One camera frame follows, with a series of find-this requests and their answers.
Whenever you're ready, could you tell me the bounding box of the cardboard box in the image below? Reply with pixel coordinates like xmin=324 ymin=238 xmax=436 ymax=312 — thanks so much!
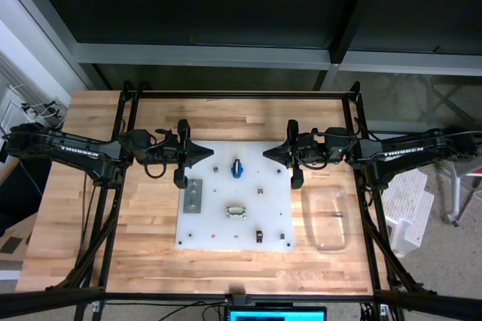
xmin=0 ymin=213 xmax=39 ymax=281

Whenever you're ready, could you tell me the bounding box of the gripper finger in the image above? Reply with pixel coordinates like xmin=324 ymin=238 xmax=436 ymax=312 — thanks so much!
xmin=188 ymin=152 xmax=215 ymax=167
xmin=262 ymin=140 xmax=289 ymax=155
xmin=188 ymin=139 xmax=215 ymax=154
xmin=263 ymin=153 xmax=289 ymax=167

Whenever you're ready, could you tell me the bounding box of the black metal frame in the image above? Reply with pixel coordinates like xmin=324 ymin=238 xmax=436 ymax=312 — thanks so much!
xmin=0 ymin=79 xmax=482 ymax=321

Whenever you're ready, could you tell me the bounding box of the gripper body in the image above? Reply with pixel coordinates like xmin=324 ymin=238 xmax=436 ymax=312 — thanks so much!
xmin=287 ymin=120 xmax=327 ymax=190
xmin=145 ymin=119 xmax=193 ymax=189

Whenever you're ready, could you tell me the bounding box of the laptop screen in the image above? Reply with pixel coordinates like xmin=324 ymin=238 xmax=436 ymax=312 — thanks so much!
xmin=225 ymin=306 xmax=328 ymax=321

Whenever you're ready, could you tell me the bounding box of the white step stool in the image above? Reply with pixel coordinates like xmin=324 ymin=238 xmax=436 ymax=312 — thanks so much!
xmin=379 ymin=169 xmax=436 ymax=260

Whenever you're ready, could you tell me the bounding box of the blue round clamp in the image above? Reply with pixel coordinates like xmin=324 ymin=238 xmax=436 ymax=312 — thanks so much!
xmin=228 ymin=158 xmax=246 ymax=179

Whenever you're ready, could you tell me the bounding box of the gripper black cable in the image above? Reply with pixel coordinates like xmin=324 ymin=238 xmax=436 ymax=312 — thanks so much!
xmin=145 ymin=129 xmax=174 ymax=180

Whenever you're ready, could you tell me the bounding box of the grey metal plate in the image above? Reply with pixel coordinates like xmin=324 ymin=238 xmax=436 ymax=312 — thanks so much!
xmin=182 ymin=178 xmax=204 ymax=214

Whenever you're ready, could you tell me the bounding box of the white power strip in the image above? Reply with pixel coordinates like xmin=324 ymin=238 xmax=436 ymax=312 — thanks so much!
xmin=20 ymin=98 xmax=67 ymax=128

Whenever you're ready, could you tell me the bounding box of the beige multi-pin connector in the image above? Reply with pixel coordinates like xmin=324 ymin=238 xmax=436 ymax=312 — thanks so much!
xmin=225 ymin=205 xmax=248 ymax=220

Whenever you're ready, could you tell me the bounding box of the white task board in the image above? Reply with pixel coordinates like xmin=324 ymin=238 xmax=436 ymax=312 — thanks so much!
xmin=175 ymin=139 xmax=294 ymax=251

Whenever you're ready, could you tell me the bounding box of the grey metal chair frame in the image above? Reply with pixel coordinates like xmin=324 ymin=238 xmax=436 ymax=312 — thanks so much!
xmin=436 ymin=158 xmax=482 ymax=228

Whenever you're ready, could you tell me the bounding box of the clear plastic tub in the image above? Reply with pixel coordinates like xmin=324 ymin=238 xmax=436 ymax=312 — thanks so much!
xmin=306 ymin=186 xmax=349 ymax=254

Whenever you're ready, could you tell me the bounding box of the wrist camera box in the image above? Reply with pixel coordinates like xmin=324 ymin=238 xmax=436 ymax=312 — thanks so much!
xmin=126 ymin=129 xmax=152 ymax=151
xmin=324 ymin=127 xmax=349 ymax=154

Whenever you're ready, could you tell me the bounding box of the black floor cable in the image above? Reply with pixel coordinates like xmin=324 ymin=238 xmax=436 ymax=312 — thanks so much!
xmin=201 ymin=300 xmax=227 ymax=321

